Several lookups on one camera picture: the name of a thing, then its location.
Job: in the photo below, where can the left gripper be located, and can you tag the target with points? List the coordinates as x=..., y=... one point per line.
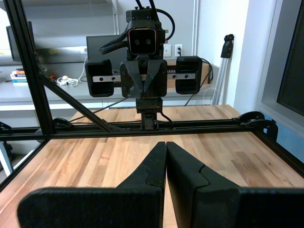
x=99, y=71

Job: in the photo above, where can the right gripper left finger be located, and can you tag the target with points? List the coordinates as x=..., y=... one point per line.
x=133, y=204

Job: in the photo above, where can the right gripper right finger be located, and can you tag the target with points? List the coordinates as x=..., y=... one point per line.
x=213, y=204

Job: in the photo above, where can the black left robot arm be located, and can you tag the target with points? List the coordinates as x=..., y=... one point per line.
x=148, y=104

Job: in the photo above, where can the dark computer monitor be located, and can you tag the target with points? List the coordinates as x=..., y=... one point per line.
x=104, y=47
x=16, y=42

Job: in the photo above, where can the brown cardboard box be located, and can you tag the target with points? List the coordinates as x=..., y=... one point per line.
x=205, y=71

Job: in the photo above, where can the black and silver tripod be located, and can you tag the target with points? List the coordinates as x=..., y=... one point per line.
x=226, y=47

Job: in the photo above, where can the blue panel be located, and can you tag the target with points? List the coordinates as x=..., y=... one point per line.
x=292, y=140

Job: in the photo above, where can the grey desk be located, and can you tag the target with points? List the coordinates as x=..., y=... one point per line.
x=35, y=92

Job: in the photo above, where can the stack of books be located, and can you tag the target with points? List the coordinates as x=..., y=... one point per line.
x=19, y=77

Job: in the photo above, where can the white wall plate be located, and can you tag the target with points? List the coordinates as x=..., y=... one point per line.
x=167, y=51

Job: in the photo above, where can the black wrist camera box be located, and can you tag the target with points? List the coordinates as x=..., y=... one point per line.
x=142, y=41

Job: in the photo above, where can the white wall outlet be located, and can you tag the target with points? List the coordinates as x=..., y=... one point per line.
x=178, y=50

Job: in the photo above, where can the black frame corner bracket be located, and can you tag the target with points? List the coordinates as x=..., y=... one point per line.
x=4, y=126
x=263, y=126
x=61, y=122
x=251, y=116

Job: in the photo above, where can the black aluminium frame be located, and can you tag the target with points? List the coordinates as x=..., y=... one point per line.
x=26, y=59

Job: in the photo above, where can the dark window with grey frame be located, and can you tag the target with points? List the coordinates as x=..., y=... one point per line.
x=292, y=59

